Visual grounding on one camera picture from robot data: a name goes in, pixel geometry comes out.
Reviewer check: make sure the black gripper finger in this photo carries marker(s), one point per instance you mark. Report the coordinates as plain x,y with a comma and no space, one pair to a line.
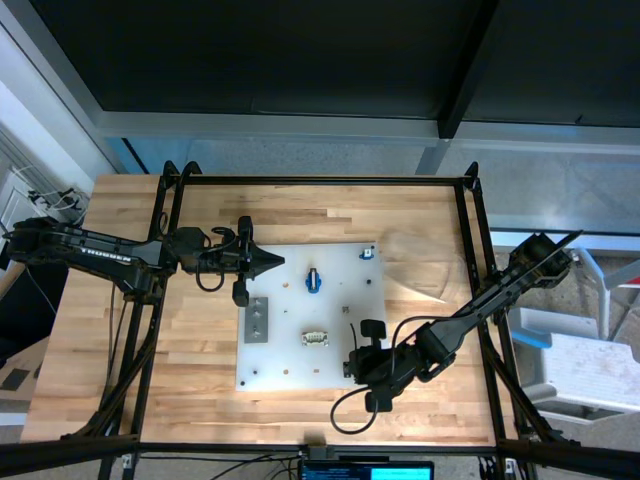
262,266
262,255
360,359
362,377

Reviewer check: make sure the grey metal plate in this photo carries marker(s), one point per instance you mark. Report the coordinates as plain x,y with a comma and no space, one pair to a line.
263,322

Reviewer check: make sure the laptop screen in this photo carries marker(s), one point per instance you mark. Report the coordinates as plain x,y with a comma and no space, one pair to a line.
390,472

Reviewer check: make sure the black table frame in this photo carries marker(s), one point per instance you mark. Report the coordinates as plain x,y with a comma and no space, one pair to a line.
320,181

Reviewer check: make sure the white metal chair frame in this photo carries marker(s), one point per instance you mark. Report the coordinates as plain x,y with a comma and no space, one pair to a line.
603,300

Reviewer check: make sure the white step stool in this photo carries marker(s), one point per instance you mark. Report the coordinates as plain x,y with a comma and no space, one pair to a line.
590,370

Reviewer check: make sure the beige connector housing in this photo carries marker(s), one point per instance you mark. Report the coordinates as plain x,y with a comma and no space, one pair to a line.
313,339

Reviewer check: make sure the blue holder with silver connector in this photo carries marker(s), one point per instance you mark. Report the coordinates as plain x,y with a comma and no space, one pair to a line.
307,288

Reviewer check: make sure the black overhead beam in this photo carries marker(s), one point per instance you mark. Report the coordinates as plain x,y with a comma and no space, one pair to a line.
465,75

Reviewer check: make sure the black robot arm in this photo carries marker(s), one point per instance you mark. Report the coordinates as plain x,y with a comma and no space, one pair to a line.
475,310
100,250

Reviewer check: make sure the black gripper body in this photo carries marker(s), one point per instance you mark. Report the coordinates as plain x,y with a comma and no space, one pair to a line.
244,260
382,370

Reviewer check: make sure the white plastic board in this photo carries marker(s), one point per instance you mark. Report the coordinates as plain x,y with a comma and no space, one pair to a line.
290,350

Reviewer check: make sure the cardboard box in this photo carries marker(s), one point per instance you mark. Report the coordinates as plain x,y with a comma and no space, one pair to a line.
25,360

